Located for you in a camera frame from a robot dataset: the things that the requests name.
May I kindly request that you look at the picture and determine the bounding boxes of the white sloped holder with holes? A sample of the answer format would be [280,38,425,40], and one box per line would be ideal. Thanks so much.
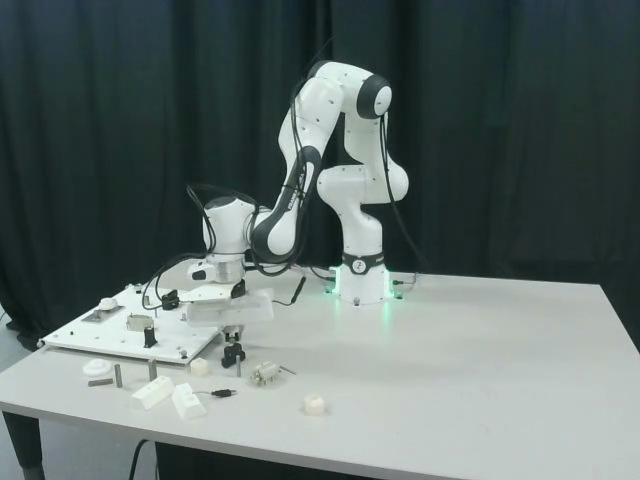
[130,380,175,411]

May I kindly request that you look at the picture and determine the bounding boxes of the black curtains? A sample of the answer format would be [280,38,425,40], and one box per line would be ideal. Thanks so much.
[0,0,640,331]

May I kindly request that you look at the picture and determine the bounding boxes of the black box under table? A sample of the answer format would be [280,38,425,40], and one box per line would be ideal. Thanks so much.
[154,439,361,480]

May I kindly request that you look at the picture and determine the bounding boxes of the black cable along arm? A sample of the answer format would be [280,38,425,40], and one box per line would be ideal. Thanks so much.
[185,29,341,216]

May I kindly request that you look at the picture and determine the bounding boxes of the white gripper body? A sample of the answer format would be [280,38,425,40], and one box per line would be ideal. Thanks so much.
[182,288,274,327]

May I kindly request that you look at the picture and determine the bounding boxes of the metal waterproof plug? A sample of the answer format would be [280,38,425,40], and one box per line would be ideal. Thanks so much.
[249,363,286,389]

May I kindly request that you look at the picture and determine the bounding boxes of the white task board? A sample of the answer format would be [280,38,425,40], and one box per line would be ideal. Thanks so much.
[38,282,224,365]

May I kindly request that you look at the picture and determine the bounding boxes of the dark table leg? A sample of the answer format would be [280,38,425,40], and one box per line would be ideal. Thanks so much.
[1,410,42,480]

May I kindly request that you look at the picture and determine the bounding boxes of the white long holder with holes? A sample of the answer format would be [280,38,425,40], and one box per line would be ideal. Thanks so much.
[171,383,209,417]

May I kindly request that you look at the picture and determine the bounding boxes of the black D-SUB plug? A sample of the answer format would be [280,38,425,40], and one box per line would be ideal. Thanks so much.
[222,343,247,369]

